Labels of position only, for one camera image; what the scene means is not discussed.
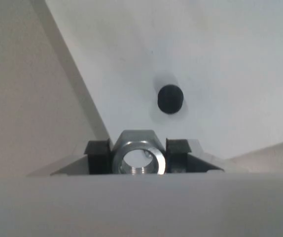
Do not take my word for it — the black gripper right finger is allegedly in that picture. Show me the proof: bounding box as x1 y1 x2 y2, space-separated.
165 138 249 175

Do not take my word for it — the white task board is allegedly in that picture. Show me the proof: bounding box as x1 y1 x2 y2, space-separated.
44 0 283 173

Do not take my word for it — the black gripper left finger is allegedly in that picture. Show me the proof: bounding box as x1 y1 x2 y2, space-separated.
26 139 111 177

